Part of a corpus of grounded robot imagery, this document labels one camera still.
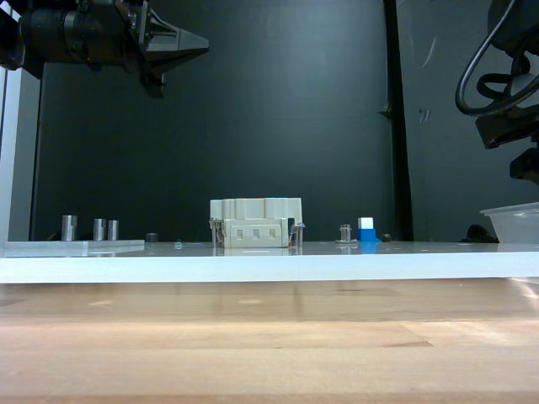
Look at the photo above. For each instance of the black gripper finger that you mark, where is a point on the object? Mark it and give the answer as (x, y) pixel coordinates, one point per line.
(168, 38)
(168, 61)

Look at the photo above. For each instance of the beige HAN10-E connector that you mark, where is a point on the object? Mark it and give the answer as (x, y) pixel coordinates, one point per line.
(252, 235)

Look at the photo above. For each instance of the clear plastic tub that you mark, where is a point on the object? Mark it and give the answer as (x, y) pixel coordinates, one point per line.
(518, 227)

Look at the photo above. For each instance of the black screw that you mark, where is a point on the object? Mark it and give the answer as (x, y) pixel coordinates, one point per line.
(152, 237)
(385, 238)

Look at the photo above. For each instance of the small blue and white plug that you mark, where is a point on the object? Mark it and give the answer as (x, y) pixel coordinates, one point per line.
(366, 235)

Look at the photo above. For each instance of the small metal clamp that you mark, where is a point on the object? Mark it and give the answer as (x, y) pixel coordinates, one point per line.
(345, 233)

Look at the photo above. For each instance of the grey metal plate with posts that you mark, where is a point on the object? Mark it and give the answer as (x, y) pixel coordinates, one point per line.
(50, 247)

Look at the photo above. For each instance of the white mounting board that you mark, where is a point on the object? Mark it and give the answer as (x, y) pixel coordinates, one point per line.
(295, 265)

